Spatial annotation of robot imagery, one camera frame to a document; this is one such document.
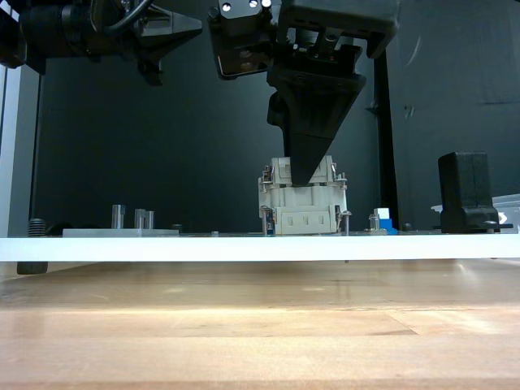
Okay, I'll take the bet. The black metal frame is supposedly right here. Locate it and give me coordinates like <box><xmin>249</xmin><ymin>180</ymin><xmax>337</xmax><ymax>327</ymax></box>
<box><xmin>365</xmin><ymin>52</ymin><xmax>403</xmax><ymax>232</ymax></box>

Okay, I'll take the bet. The grey metal plate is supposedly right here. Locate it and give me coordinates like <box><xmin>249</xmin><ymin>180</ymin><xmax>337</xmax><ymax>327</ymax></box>
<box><xmin>63</xmin><ymin>227</ymin><xmax>180</xmax><ymax>237</ymax></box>

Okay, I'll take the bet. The beige HAN10E socket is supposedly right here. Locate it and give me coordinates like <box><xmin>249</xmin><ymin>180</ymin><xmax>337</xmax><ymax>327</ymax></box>
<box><xmin>258</xmin><ymin>184</ymin><xmax>353</xmax><ymax>236</ymax></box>

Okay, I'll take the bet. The black board foot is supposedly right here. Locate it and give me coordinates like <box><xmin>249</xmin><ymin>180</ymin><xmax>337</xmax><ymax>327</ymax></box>
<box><xmin>16</xmin><ymin>262</ymin><xmax>49</xmax><ymax>275</ymax></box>

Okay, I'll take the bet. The black connector housing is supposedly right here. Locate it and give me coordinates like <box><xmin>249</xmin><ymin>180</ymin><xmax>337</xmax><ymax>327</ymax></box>
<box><xmin>437</xmin><ymin>150</ymin><xmax>514</xmax><ymax>234</ymax></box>

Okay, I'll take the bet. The beige HAN10E connector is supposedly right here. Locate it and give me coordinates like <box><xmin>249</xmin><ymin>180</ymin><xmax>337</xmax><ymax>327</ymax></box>
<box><xmin>261</xmin><ymin>156</ymin><xmax>349</xmax><ymax>192</ymax></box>

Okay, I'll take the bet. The small connector block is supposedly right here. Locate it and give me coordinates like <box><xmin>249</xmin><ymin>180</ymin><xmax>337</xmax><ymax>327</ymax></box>
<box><xmin>367</xmin><ymin>206</ymin><xmax>397</xmax><ymax>235</ymax></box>

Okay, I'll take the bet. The white task board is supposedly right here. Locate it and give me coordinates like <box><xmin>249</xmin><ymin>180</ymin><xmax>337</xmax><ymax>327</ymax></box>
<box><xmin>0</xmin><ymin>232</ymin><xmax>520</xmax><ymax>262</ymax></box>

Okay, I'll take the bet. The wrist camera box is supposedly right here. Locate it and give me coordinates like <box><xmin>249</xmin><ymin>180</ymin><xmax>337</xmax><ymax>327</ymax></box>
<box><xmin>207</xmin><ymin>0</ymin><xmax>274</xmax><ymax>81</ymax></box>

